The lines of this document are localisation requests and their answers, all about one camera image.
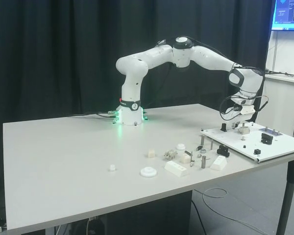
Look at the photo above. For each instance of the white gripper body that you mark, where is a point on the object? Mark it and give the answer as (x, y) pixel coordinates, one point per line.
(232, 115)

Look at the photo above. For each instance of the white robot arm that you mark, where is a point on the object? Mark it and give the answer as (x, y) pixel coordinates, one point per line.
(129, 73)

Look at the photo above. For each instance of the thin metal round peg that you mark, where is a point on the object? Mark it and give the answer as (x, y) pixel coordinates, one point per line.
(211, 144)

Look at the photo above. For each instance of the tall metal round peg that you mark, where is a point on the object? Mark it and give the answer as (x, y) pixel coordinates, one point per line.
(202, 142)

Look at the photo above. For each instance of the white wedge peg holder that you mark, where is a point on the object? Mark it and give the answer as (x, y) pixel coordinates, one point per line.
(218, 163)

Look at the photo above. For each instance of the short thick metal peg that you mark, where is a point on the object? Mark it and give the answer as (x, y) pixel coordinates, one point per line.
(203, 162)

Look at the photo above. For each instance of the long white peg holder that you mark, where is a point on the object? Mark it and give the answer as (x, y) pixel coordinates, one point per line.
(176, 169)

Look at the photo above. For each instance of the white task board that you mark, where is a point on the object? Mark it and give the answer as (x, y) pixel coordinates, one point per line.
(235, 143)

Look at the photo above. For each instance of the black plug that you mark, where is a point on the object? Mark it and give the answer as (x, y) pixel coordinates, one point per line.
(223, 149)

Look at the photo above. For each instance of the metal BNC plug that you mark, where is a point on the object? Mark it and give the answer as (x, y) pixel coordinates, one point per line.
(203, 150)

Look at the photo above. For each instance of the white cabinet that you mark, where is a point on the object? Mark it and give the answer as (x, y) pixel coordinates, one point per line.
(281, 110)

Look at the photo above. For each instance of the thin metal bolt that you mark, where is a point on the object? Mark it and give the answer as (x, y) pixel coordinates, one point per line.
(191, 159)

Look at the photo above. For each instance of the white medium gear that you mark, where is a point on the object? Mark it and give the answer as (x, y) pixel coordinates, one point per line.
(180, 147)

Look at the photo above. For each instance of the white block holder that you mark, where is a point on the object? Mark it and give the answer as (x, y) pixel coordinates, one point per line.
(185, 159)

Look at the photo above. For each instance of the metal D-SUB plug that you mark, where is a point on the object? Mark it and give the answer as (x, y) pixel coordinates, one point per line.
(170, 155)

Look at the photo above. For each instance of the small white cube holder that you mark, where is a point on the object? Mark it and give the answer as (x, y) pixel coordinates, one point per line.
(151, 153)

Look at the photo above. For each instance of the black table leg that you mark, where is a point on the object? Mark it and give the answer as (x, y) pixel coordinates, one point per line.
(287, 195)

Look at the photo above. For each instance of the white large gear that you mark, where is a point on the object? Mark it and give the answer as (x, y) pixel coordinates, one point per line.
(148, 172)

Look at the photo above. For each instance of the blue monitor screen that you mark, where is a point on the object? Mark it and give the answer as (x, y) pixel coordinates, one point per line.
(287, 14)

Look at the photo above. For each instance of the white small gear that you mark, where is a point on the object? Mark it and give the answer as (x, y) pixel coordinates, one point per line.
(112, 168)

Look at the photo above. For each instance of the black curtain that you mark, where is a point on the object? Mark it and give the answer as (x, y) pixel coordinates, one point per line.
(63, 49)

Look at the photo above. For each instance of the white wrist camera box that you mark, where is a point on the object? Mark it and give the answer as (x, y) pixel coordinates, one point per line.
(242, 101)

